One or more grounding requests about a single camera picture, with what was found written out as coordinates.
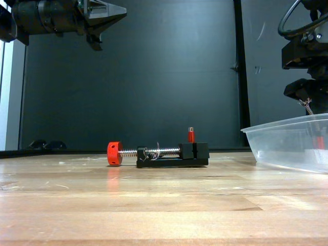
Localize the clear plastic tub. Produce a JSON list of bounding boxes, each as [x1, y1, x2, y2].
[[240, 112, 328, 175]]

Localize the black vise with red knob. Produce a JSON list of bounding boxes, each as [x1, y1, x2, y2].
[[107, 141, 210, 169]]

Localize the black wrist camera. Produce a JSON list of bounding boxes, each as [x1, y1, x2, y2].
[[281, 40, 317, 70]]

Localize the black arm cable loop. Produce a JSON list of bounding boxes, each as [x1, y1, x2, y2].
[[278, 0, 328, 39]]

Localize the thin silver wire strands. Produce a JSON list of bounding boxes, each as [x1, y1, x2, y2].
[[142, 141, 163, 161]]

